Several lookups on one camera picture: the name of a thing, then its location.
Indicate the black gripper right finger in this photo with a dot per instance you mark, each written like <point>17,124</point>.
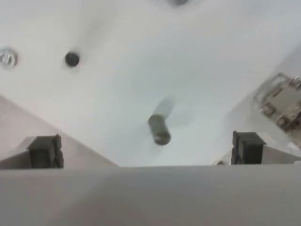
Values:
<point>249,150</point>

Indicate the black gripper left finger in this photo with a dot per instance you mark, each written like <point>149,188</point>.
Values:
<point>44,153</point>

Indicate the metal square peg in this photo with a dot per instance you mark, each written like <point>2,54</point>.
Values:
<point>160,129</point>

